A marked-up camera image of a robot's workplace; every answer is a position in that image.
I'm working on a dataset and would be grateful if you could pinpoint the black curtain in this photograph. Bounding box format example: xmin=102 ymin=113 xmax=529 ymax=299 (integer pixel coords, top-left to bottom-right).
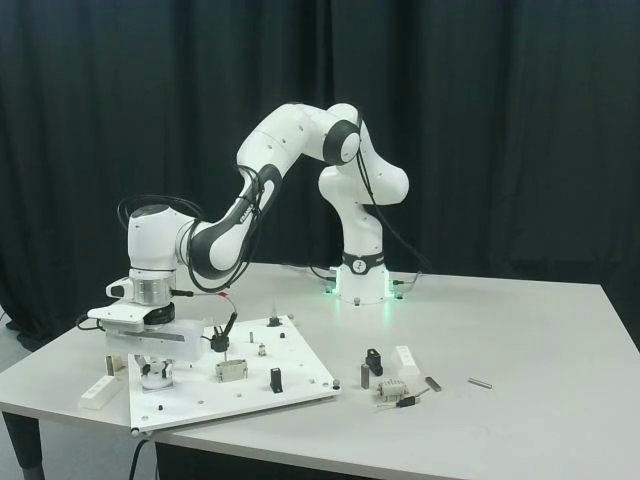
xmin=0 ymin=0 xmax=640 ymax=351

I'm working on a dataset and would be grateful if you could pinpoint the black plug with short cable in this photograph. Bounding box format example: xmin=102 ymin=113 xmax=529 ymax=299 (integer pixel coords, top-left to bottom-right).
xmin=375 ymin=390 xmax=431 ymax=412

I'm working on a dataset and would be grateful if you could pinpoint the white task board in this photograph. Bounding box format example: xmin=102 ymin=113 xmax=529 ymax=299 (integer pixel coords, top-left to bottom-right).
xmin=127 ymin=313 xmax=338 ymax=436

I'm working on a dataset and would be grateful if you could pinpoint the white peg holder with holes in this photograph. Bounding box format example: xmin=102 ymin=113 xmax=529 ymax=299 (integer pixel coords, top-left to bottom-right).
xmin=389 ymin=344 xmax=422 ymax=382
xmin=79 ymin=376 xmax=125 ymax=411

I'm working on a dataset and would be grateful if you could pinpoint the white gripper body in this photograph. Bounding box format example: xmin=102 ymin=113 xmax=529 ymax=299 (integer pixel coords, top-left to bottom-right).
xmin=104 ymin=318 xmax=207 ymax=364

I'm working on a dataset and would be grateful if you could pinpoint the white large gear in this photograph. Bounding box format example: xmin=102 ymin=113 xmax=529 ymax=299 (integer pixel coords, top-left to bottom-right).
xmin=140 ymin=371 xmax=174 ymax=395

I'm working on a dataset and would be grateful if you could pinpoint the black cable under table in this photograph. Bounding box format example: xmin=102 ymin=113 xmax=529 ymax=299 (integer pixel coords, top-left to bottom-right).
xmin=130 ymin=433 xmax=152 ymax=480

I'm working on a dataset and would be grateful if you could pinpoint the black table leg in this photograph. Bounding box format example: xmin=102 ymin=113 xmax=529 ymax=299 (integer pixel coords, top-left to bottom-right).
xmin=0 ymin=410 xmax=42 ymax=480

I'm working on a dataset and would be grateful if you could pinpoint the silver flange ring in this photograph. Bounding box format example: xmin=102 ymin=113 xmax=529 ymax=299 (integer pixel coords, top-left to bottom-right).
xmin=130 ymin=276 xmax=175 ymax=306

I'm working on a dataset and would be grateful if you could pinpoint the white mounting plate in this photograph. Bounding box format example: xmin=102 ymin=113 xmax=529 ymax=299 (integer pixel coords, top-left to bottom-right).
xmin=86 ymin=305 xmax=150 ymax=327

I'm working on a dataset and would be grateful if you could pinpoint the thin black rod with red tag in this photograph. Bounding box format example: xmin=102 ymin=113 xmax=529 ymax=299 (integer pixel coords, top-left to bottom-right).
xmin=172 ymin=289 xmax=240 ymax=342

